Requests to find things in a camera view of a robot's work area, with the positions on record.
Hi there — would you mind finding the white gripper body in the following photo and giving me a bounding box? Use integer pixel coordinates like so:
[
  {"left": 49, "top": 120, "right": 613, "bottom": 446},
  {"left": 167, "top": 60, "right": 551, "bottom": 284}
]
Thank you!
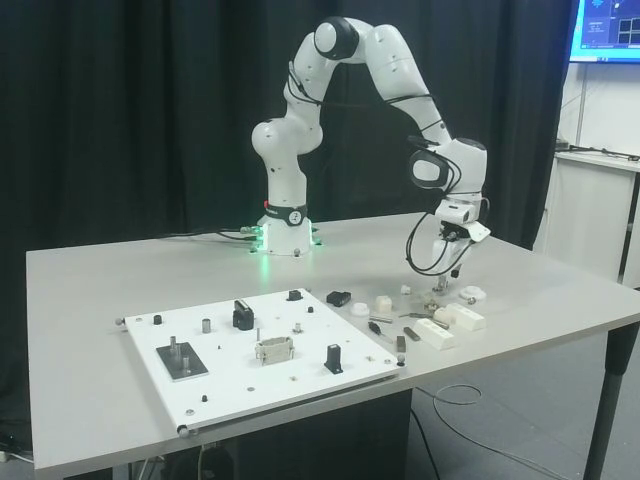
[{"left": 431, "top": 237, "right": 472, "bottom": 277}]

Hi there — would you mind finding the white peg holder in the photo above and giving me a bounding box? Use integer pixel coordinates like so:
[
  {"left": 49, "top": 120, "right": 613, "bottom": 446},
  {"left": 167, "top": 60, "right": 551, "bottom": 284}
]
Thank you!
[
  {"left": 414, "top": 318, "right": 457, "bottom": 350},
  {"left": 446, "top": 302, "right": 487, "bottom": 331}
]

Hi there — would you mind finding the dark table leg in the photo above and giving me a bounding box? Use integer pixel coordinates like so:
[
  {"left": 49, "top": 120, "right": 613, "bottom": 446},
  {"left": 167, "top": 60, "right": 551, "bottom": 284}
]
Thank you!
[{"left": 584, "top": 327, "right": 630, "bottom": 480}]

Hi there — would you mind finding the white task board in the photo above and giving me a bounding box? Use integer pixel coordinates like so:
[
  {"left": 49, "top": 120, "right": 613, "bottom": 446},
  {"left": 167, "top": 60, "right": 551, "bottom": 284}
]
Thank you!
[{"left": 115, "top": 287, "right": 407, "bottom": 437}]

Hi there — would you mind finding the blue screen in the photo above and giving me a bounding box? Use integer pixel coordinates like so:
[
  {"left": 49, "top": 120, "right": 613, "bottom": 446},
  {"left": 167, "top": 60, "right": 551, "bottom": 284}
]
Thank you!
[{"left": 568, "top": 0, "right": 640, "bottom": 65}]

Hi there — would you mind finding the black curtain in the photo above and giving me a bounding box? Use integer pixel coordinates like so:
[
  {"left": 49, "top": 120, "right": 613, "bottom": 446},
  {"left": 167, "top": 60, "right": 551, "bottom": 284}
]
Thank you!
[{"left": 0, "top": 0, "right": 576, "bottom": 451}]

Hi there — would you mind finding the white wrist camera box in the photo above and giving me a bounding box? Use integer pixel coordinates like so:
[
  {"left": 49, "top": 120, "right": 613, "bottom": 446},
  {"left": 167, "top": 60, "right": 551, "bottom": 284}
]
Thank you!
[{"left": 433, "top": 200, "right": 475, "bottom": 225}]

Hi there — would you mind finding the thin grey wire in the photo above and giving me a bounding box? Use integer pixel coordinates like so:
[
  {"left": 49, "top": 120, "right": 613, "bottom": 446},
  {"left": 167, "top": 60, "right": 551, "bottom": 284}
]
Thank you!
[{"left": 419, "top": 383, "right": 501, "bottom": 480}]

